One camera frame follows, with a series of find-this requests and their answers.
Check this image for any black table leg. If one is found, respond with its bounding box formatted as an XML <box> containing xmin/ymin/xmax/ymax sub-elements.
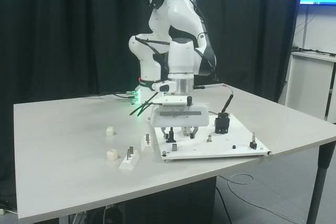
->
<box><xmin>306</xmin><ymin>143</ymin><xmax>332</xmax><ymax>224</ymax></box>

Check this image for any black box under table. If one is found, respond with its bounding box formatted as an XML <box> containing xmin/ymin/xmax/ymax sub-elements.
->
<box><xmin>69</xmin><ymin>176</ymin><xmax>219</xmax><ymax>224</ymax></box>

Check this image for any white peg holder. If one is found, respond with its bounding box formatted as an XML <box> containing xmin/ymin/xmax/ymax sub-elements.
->
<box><xmin>140</xmin><ymin>140</ymin><xmax>156</xmax><ymax>153</ymax></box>
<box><xmin>119</xmin><ymin>150</ymin><xmax>140</xmax><ymax>170</ymax></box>

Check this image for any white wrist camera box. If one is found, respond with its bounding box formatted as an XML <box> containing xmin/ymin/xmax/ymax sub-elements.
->
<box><xmin>152</xmin><ymin>81</ymin><xmax>175</xmax><ymax>92</ymax></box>

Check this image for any grey cable with black sleeve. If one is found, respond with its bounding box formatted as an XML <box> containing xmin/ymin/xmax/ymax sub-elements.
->
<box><xmin>194</xmin><ymin>83</ymin><xmax>235</xmax><ymax>115</ymax></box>

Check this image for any grey floor cable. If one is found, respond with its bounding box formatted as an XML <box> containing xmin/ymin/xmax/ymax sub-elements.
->
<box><xmin>223</xmin><ymin>173</ymin><xmax>336</xmax><ymax>222</ymax></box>

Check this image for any black curtain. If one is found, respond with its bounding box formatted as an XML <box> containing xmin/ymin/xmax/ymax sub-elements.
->
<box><xmin>0</xmin><ymin>0</ymin><xmax>300</xmax><ymax>210</ymax></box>

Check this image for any metal pin on black base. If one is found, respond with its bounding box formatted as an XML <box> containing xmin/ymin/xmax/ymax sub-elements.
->
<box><xmin>249</xmin><ymin>131</ymin><xmax>258</xmax><ymax>150</ymax></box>

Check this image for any white cabinet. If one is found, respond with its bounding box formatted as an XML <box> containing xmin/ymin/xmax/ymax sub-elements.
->
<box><xmin>277</xmin><ymin>50</ymin><xmax>336</xmax><ymax>125</ymax></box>

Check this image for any black cable on table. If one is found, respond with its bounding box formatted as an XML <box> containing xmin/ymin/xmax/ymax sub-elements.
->
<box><xmin>88</xmin><ymin>92</ymin><xmax>138</xmax><ymax>98</ymax></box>

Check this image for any black D-SUB plug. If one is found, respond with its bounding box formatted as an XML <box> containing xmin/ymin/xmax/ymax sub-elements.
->
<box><xmin>214</xmin><ymin>112</ymin><xmax>230</xmax><ymax>134</ymax></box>

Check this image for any flat white mounting plate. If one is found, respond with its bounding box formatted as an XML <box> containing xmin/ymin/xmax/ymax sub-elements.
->
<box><xmin>154</xmin><ymin>97</ymin><xmax>191</xmax><ymax>107</ymax></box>

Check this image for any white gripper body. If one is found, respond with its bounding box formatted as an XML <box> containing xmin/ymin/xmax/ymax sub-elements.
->
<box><xmin>149</xmin><ymin>105</ymin><xmax>210</xmax><ymax>128</ymax></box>

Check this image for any white task board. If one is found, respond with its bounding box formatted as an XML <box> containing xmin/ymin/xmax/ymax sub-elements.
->
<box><xmin>153</xmin><ymin>112</ymin><xmax>274</xmax><ymax>162</ymax></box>

